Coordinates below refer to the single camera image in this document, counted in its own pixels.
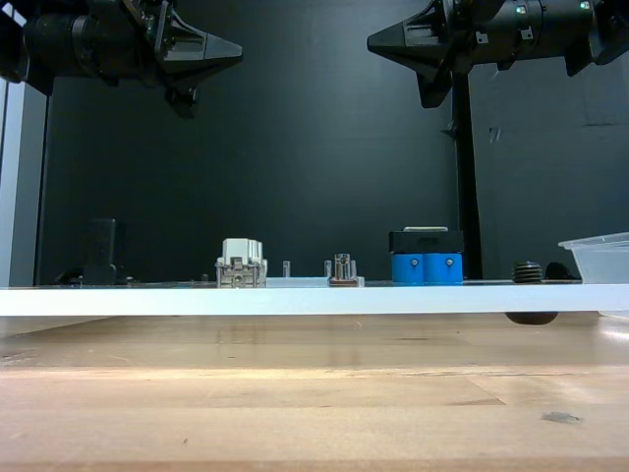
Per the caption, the blue and black connector block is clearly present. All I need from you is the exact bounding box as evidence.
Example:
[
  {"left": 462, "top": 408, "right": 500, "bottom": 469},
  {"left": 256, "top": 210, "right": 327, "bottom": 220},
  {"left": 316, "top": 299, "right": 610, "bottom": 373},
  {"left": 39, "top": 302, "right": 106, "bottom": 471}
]
[{"left": 388, "top": 225, "right": 464, "bottom": 286}]

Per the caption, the grey rectangular connector housing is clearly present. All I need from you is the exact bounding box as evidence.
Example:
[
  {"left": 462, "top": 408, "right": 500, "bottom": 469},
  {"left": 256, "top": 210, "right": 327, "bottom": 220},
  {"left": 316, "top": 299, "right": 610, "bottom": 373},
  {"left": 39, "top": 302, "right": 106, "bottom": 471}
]
[{"left": 214, "top": 238, "right": 269, "bottom": 289}]

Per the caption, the black vertical post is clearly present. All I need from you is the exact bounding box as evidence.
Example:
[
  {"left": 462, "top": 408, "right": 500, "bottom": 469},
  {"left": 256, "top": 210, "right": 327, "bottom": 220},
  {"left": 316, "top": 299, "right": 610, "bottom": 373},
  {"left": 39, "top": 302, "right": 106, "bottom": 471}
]
[{"left": 441, "top": 73, "right": 486, "bottom": 282}]

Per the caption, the small black clamp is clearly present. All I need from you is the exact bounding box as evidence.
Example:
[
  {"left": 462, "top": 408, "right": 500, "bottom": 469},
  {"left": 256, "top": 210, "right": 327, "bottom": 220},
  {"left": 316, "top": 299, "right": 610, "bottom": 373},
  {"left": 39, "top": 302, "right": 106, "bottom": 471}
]
[{"left": 56, "top": 217, "right": 134, "bottom": 286}]

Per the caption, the small metal connector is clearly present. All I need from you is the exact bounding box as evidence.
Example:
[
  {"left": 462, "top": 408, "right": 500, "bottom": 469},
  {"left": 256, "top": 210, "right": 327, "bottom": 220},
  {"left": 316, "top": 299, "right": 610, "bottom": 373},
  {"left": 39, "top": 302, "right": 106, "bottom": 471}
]
[{"left": 327, "top": 253, "right": 363, "bottom": 288}]

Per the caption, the black M12 threaded stud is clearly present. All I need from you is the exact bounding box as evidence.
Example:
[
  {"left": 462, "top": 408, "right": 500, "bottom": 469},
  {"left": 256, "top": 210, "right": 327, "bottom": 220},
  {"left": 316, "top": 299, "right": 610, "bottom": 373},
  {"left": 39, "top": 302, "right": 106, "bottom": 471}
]
[{"left": 512, "top": 260, "right": 542, "bottom": 285}]

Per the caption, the white plastic board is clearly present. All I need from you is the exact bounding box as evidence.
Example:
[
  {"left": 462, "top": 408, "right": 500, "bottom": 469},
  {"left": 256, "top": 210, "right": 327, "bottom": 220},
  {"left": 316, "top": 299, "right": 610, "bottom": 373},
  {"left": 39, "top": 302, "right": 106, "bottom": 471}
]
[{"left": 0, "top": 282, "right": 629, "bottom": 319}]

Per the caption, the clear plastic tub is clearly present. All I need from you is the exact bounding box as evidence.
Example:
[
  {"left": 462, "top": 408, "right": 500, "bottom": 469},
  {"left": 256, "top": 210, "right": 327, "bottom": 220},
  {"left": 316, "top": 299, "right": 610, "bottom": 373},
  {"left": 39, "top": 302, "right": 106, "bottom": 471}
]
[{"left": 557, "top": 230, "right": 629, "bottom": 319}]

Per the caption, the black rubber board foot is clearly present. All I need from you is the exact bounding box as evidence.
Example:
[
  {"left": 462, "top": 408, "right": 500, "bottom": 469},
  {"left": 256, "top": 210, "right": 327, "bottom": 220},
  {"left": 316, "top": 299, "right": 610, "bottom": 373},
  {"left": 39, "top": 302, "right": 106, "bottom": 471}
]
[{"left": 505, "top": 312, "right": 559, "bottom": 326}]

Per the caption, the black rounded block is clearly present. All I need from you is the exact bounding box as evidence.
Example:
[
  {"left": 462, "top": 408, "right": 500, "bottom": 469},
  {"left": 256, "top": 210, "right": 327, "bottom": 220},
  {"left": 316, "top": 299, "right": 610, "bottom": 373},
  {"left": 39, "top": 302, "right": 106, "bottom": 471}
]
[{"left": 543, "top": 262, "right": 584, "bottom": 282}]

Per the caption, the clear block with pins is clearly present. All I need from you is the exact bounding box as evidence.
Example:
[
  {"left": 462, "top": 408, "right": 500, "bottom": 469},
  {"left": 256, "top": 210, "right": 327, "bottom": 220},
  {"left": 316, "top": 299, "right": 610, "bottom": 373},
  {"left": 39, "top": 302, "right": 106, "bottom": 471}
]
[{"left": 267, "top": 259, "right": 368, "bottom": 289}]

